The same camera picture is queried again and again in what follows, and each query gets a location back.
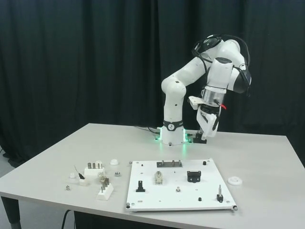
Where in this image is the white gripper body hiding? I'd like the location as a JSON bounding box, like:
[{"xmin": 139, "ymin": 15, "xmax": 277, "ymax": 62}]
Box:
[{"xmin": 196, "ymin": 108, "xmax": 219, "ymax": 139}]

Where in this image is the black D-SUB plug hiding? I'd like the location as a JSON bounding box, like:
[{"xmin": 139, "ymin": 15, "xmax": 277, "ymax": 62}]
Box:
[{"xmin": 193, "ymin": 133, "xmax": 207, "ymax": 145}]

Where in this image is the white large gear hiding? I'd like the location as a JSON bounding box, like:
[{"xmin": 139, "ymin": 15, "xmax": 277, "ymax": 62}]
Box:
[{"xmin": 227, "ymin": 176, "xmax": 243, "ymax": 186}]

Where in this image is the white task board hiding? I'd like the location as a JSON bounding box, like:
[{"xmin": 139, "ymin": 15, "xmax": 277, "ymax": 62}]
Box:
[{"xmin": 125, "ymin": 159, "xmax": 238, "ymax": 212}]

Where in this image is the white square peg holder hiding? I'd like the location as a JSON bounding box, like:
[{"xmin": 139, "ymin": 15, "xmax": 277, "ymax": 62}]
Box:
[{"xmin": 95, "ymin": 185, "xmax": 114, "ymax": 200}]

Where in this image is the white round peg holder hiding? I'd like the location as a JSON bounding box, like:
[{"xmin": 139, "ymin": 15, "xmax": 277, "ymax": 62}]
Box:
[{"xmin": 84, "ymin": 167, "xmax": 107, "ymax": 178}]

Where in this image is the black Ethernet plug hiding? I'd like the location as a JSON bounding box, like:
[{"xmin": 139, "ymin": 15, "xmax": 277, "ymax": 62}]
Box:
[{"xmin": 73, "ymin": 165, "xmax": 86, "ymax": 181}]

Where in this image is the black curtain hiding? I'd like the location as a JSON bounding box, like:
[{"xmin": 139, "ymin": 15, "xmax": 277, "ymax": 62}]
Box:
[{"xmin": 0, "ymin": 0, "xmax": 305, "ymax": 165}]

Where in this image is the black table leg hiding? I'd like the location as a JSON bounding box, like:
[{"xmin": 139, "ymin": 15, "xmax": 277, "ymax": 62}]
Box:
[{"xmin": 0, "ymin": 197, "xmax": 20, "ymax": 229}]

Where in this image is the thin black rod on wire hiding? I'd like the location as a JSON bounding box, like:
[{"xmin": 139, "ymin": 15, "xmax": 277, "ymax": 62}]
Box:
[{"xmin": 213, "ymin": 100, "xmax": 228, "ymax": 133}]

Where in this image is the black base cable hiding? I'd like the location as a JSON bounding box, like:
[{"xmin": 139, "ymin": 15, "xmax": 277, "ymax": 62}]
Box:
[{"xmin": 134, "ymin": 125, "xmax": 161, "ymax": 135}]

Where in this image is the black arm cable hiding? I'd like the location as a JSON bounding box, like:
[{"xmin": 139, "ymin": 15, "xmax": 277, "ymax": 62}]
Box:
[{"xmin": 192, "ymin": 35, "xmax": 253, "ymax": 97}]

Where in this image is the black floor cable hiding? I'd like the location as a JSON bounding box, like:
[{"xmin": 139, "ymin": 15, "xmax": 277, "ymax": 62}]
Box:
[{"xmin": 62, "ymin": 209, "xmax": 72, "ymax": 229}]

